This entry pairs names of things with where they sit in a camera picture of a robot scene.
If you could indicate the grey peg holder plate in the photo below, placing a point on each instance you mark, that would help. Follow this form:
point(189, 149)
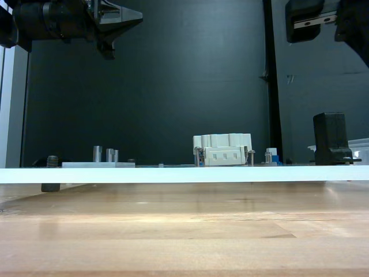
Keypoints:
point(86, 164)

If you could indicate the beige connector housing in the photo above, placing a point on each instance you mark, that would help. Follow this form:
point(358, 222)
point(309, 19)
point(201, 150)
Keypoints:
point(225, 150)

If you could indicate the black rubber board foot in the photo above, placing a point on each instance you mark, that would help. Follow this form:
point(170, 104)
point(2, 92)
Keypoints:
point(50, 187)

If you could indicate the tall black connector housing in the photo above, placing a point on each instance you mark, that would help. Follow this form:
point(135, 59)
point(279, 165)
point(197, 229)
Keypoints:
point(330, 135)

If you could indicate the silver connector mounting screw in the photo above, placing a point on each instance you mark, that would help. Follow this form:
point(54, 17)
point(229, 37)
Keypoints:
point(197, 148)
point(251, 157)

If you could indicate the black wall pillar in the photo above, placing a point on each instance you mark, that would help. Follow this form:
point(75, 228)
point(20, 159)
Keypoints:
point(272, 101)

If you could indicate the grey metal partition frame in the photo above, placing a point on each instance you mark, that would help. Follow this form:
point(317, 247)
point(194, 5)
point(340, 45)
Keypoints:
point(14, 115)

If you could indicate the white task board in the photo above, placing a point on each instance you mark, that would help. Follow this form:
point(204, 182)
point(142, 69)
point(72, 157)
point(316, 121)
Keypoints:
point(184, 174)

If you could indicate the grey metal peg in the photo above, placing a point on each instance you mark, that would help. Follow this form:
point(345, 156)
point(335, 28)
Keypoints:
point(97, 154)
point(116, 156)
point(109, 155)

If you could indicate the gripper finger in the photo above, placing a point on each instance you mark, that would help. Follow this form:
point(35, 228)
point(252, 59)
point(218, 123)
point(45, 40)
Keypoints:
point(354, 26)
point(115, 20)

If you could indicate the blue and white socket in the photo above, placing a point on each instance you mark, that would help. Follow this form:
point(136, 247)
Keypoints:
point(272, 151)

